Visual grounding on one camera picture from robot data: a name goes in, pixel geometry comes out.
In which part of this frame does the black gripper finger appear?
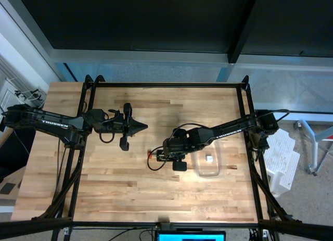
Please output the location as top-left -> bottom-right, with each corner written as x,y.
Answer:
129,126 -> 148,136
129,117 -> 148,128

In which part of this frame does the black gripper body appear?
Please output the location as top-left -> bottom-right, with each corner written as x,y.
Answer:
162,128 -> 189,172
104,103 -> 132,151

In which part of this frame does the black taskboard fixture orange knob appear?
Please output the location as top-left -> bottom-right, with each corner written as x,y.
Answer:
147,150 -> 174,163

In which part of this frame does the clear plastic tub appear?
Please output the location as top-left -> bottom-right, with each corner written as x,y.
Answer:
191,142 -> 226,180

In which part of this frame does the blue-edged laptop screen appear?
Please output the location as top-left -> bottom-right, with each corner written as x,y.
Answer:
155,230 -> 226,241

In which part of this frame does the black floor bin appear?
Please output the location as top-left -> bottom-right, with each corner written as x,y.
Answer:
0,126 -> 36,183

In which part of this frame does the brown cardboard box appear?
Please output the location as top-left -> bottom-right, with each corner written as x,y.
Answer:
0,166 -> 27,213

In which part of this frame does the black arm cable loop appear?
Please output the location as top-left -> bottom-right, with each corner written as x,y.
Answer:
98,131 -> 116,144

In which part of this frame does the thin black camera cable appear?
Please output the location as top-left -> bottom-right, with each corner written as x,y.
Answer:
147,146 -> 171,171

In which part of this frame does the black low camera mount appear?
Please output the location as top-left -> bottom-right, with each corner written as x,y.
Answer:
156,217 -> 174,230

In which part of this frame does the black white cable bundle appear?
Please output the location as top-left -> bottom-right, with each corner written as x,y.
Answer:
12,87 -> 44,103

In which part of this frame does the thin black arm base cable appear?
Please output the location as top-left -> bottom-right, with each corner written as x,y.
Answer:
256,109 -> 291,122

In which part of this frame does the grey metal chair frame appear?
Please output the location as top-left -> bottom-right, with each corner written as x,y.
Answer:
293,120 -> 333,177

